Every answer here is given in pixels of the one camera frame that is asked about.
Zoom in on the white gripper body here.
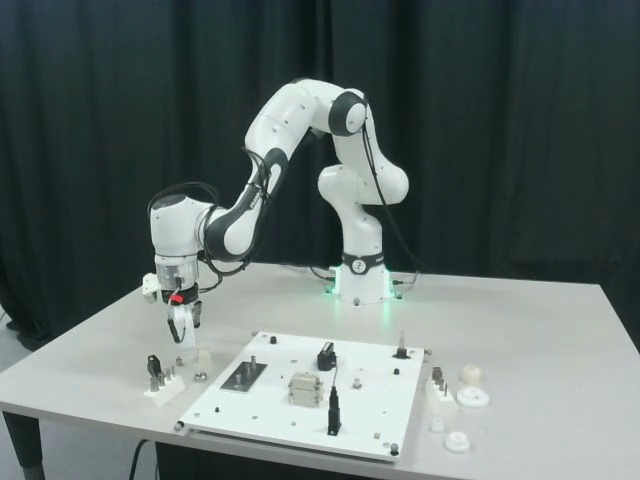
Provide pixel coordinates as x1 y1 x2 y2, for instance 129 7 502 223
173 301 203 341

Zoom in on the thin black rod red tag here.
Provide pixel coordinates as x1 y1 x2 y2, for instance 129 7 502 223
166 293 184 345

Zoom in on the black wrist band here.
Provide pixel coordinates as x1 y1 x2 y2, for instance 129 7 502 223
158 284 201 306

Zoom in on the white peg holder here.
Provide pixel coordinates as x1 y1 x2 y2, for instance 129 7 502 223
424 372 459 417
143 377 187 410

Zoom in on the beige waterproof plug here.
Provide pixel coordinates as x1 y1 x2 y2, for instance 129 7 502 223
286 373 322 414

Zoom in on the white task board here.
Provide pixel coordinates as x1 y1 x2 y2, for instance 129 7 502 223
173 329 431 459

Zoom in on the dark table leg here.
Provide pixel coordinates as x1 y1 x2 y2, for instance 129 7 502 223
3 412 41 480

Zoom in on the black curtain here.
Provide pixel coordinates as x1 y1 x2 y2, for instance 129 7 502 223
0 0 640 346

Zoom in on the white large gear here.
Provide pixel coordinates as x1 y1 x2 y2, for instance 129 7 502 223
456 386 492 409

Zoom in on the small white camera box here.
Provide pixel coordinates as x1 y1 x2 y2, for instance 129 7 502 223
141 272 163 305

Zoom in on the black forearm cable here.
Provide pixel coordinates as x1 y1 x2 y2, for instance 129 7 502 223
148 144 281 294

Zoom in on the black floor cable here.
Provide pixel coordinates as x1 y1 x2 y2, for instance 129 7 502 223
132 438 161 480

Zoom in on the black plug with short cable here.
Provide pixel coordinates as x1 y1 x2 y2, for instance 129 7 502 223
323 364 345 437

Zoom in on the black upper arm cable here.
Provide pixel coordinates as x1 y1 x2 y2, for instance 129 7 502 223
360 94 422 301

